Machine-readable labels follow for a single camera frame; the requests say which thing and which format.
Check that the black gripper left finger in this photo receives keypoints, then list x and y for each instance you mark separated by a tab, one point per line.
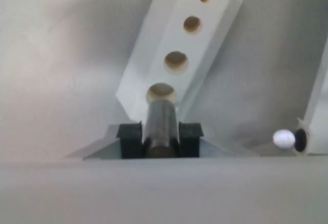
129	142

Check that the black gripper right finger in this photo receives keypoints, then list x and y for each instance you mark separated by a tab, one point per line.
189	142

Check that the metal round peg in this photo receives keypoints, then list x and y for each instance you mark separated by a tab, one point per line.
161	126

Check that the white peg holder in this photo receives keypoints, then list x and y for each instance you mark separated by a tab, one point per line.
159	42

